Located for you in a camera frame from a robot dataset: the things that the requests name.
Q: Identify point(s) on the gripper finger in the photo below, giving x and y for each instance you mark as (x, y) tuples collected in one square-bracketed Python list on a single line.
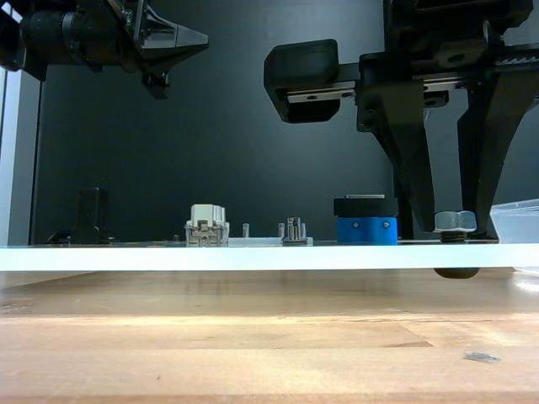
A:
[(484, 147), (168, 59), (168, 29), (400, 126)]

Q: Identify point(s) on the silver M12 flange nut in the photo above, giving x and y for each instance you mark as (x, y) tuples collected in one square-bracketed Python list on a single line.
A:
[(455, 221)]

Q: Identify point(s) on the clear plastic tub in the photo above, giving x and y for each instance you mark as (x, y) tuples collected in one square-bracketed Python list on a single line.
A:
[(520, 227)]

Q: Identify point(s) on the black M12 threaded bolt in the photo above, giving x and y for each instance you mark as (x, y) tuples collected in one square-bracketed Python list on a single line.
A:
[(454, 238)]

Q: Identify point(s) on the grey white connector housing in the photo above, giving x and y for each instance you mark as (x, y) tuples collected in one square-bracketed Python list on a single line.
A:
[(206, 219)]

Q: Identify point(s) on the small black connector block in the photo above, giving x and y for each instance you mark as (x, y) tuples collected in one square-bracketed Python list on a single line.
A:
[(88, 214)]

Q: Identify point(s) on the white board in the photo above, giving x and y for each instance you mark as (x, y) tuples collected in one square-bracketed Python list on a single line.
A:
[(210, 257)]

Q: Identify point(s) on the black vertical post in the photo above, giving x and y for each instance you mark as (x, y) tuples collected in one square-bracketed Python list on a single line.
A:
[(393, 210)]

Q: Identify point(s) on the pin connector on blue mount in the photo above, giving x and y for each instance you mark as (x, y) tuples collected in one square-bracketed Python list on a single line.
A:
[(366, 229)]

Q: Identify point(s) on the black aluminium frame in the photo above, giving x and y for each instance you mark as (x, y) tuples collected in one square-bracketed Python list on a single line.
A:
[(59, 238)]

